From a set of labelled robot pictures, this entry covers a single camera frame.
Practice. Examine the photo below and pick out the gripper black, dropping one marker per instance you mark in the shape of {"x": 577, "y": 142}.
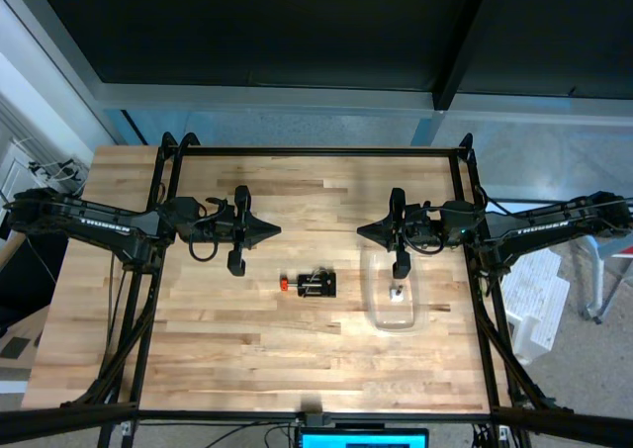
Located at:
{"x": 401, "y": 265}
{"x": 241, "y": 260}

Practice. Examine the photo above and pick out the white foam pad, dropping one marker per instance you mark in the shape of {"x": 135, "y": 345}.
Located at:
{"x": 397, "y": 298}

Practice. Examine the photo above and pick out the black vise with red knob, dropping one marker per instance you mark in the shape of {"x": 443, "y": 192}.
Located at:
{"x": 321, "y": 290}

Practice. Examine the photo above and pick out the clear plastic tub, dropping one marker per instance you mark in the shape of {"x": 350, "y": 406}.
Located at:
{"x": 395, "y": 319}

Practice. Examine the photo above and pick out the white step stool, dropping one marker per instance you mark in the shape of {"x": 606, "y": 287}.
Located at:
{"x": 536, "y": 290}

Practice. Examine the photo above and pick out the screen with blue edge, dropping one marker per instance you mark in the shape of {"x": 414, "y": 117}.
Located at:
{"x": 361, "y": 439}

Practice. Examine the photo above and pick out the grey metal chair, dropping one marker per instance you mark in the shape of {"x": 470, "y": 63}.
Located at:
{"x": 597, "y": 280}

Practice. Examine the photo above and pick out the black curved frame bracket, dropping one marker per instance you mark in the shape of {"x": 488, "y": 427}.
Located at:
{"x": 189, "y": 135}
{"x": 164, "y": 139}
{"x": 467, "y": 139}

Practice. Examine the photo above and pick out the small black table-level camera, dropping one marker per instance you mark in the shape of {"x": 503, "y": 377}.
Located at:
{"x": 315, "y": 418}

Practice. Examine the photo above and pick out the black wall pillar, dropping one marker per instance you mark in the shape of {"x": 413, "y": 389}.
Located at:
{"x": 460, "y": 37}

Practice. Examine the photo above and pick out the black aluminium frame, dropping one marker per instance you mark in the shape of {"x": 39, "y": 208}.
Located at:
{"x": 59, "y": 418}

